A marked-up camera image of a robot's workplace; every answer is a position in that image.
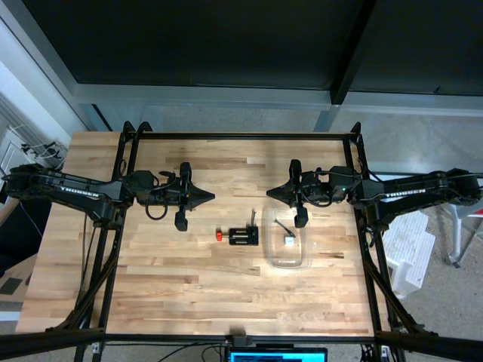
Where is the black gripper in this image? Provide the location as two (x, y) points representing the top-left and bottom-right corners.
(265, 158), (332, 229)
(159, 161), (217, 232)

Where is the clear plastic container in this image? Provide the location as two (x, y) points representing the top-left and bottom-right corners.
(263, 206), (312, 271)

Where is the black clamp with orange knob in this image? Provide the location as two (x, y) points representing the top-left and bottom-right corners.
(215, 226), (260, 247)

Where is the white plastic step stool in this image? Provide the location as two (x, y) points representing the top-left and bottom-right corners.
(380, 210), (431, 301)

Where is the laptop screen with blue edge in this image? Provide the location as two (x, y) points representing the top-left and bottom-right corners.
(226, 347), (328, 362)

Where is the brown cardboard box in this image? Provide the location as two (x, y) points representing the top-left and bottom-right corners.
(0, 252), (38, 314)

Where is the black cable loop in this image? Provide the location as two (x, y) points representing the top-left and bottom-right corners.
(144, 202), (170, 222)

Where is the black table frame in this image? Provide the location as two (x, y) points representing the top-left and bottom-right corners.
(0, 120), (483, 362)

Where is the black camera box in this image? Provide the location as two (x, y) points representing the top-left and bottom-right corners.
(226, 327), (253, 346)

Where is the black upright post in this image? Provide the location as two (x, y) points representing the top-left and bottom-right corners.
(331, 0), (378, 105)

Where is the black and white cable bundle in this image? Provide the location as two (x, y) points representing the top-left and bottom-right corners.
(20, 141), (66, 160)

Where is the white metal chair frame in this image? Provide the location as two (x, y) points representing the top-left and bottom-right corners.
(439, 203), (483, 268)

